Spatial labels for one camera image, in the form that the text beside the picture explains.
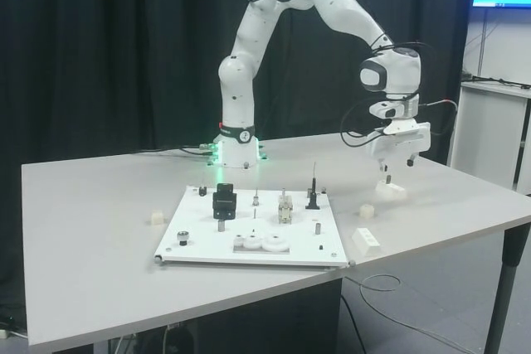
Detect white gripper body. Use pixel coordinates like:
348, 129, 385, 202
370, 121, 432, 165

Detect white holder with sloped sides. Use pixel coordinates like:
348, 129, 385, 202
374, 179, 407, 204

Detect white holder with holes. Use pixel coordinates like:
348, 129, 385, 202
351, 227, 382, 256

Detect white cabinet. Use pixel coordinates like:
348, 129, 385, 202
446, 80, 531, 196

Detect metal plug block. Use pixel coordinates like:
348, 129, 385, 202
275, 194, 297, 226

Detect dark grey table leg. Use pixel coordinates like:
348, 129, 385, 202
484, 227, 522, 354

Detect black D-SUB plug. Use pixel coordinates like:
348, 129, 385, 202
212, 182, 239, 221

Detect white task board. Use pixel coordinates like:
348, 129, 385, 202
153, 186, 348, 268

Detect black curtain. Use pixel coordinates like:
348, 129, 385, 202
0, 0, 478, 172

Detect black cable loop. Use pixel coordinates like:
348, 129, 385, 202
339, 99, 393, 148

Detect black post with thin rod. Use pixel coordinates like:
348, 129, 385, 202
304, 161, 320, 211

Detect black cables on cabinet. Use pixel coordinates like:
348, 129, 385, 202
459, 73, 531, 90

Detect grey cable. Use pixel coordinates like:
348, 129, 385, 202
347, 273, 402, 354

